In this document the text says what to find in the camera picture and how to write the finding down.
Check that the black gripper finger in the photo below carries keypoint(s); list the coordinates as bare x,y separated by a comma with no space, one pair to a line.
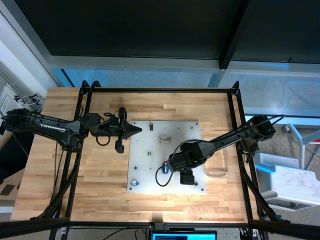
130,133
130,126

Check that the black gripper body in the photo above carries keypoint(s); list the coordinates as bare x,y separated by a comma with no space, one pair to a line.
187,180
119,147

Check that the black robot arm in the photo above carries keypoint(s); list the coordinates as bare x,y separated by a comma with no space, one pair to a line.
225,138
50,126

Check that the white taskboard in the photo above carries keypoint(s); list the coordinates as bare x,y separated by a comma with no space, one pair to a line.
142,160

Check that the small black socket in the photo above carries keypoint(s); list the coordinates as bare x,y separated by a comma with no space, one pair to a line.
150,126

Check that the blue round holder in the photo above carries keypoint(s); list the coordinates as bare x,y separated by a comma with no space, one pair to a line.
162,169

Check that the clear plastic tub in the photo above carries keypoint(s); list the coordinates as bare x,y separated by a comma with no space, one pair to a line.
217,165

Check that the grey multi-pin connector housing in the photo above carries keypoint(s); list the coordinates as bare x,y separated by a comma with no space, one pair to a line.
165,139

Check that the laptop screen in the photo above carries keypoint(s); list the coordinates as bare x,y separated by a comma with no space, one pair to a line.
182,236

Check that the white step stool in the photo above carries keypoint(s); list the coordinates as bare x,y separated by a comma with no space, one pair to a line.
292,185

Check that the white power strip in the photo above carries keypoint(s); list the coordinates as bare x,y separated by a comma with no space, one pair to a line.
25,100

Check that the cardboard box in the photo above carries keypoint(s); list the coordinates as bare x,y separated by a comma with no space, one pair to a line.
15,178

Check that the grey metal stand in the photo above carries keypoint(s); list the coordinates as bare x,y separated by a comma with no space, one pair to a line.
301,152

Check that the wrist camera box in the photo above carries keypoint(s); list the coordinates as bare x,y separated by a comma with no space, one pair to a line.
174,161

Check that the blue square mount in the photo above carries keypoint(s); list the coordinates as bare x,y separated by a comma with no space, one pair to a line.
131,183

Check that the black aluminium frame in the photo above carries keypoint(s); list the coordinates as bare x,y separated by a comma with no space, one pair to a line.
160,90

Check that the small black table camera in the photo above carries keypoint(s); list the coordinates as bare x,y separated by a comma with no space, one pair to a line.
158,222

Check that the black wall column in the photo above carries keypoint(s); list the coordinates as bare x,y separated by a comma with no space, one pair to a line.
235,32

